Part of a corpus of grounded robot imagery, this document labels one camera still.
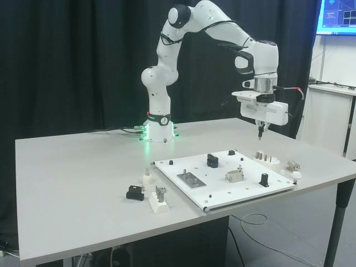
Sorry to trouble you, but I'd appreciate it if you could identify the thin grey cable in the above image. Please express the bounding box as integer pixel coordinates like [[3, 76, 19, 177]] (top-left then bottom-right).
[[240, 212, 326, 267]]

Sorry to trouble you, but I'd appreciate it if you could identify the blue screen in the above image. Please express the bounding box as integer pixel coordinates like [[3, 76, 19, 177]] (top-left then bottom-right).
[[315, 0, 356, 36]]

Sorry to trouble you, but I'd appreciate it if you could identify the black table leg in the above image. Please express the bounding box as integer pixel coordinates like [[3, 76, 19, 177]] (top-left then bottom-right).
[[324, 174, 355, 267]]

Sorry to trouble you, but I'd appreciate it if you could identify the black curtain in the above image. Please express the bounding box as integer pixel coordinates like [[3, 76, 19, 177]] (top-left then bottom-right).
[[0, 0, 320, 253]]

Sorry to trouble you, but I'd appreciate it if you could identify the silver wrist ring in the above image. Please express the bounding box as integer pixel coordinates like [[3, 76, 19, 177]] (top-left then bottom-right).
[[253, 77, 276, 93]]

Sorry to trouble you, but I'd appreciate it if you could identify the white cabinet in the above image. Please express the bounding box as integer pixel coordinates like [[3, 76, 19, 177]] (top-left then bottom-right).
[[296, 82, 356, 161]]

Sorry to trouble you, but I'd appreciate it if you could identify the flat white mounting plate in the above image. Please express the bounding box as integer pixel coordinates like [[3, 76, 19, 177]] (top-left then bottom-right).
[[231, 91, 259, 101]]

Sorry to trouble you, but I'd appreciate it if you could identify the white task board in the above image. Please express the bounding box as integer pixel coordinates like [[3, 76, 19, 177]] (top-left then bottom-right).
[[150, 149, 296, 214]]

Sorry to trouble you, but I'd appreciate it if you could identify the large black box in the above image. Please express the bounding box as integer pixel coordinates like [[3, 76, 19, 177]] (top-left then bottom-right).
[[72, 215, 231, 267]]

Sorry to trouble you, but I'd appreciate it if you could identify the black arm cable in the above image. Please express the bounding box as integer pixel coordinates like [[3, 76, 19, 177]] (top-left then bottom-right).
[[160, 19, 253, 52]]

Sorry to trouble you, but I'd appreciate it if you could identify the black floor cable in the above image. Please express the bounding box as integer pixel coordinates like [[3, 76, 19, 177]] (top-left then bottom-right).
[[228, 226, 243, 267]]

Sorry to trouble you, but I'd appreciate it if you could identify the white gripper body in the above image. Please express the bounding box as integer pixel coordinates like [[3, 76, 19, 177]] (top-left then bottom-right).
[[240, 100, 289, 125]]

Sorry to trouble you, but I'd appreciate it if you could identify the black base cable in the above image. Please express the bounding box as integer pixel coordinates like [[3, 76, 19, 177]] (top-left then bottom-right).
[[91, 126, 148, 137]]

